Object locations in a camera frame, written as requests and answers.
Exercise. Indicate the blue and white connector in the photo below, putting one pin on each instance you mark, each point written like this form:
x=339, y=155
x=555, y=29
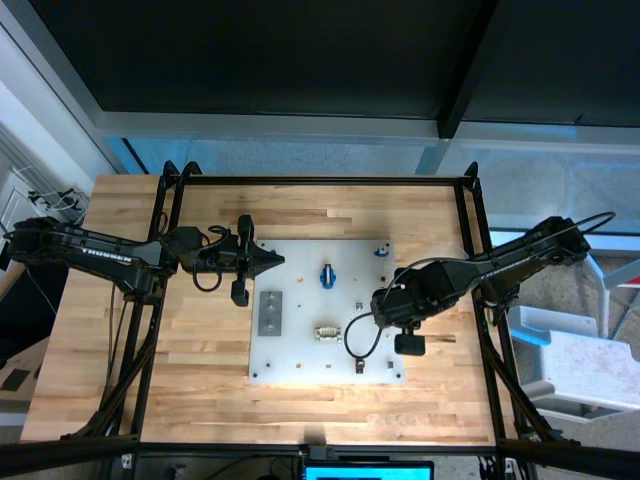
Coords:
x=382, y=251

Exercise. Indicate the beige multi-pin connector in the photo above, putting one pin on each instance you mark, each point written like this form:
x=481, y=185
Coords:
x=328, y=334

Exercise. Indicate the white plastic step stool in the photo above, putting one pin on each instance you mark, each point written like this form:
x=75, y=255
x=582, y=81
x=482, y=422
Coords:
x=585, y=360

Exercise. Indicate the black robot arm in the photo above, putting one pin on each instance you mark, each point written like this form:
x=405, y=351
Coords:
x=520, y=262
x=107, y=252

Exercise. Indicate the black metal frame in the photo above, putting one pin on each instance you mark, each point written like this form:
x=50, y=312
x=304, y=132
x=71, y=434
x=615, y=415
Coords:
x=320, y=180

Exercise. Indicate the black clamp block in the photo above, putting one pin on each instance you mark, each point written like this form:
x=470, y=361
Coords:
x=359, y=367

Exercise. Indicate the silver metal bar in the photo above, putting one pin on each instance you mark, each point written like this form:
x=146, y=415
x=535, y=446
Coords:
x=328, y=274

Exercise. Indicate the white metal stand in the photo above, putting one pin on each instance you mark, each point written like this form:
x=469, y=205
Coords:
x=606, y=300

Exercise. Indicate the blue bar holder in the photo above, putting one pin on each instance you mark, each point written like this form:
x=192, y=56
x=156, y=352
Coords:
x=327, y=286

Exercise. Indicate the small black camera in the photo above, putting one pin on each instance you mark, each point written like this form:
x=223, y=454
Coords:
x=320, y=451

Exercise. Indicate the brown cardboard box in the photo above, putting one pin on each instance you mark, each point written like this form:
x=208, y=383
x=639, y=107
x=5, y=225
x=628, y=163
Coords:
x=20, y=370

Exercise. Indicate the black vertical column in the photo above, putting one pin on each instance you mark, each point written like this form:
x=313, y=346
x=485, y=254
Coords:
x=465, y=75

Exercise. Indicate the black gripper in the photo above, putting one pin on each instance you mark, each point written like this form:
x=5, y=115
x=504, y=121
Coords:
x=240, y=257
x=410, y=345

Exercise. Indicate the white taskboard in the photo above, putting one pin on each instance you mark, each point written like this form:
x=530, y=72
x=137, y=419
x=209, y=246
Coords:
x=300, y=345

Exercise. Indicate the grey metal plate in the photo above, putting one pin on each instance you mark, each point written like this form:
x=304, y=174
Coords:
x=264, y=315

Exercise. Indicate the blue-edged screen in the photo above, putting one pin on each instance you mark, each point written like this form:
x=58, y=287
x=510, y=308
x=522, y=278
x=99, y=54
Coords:
x=367, y=472

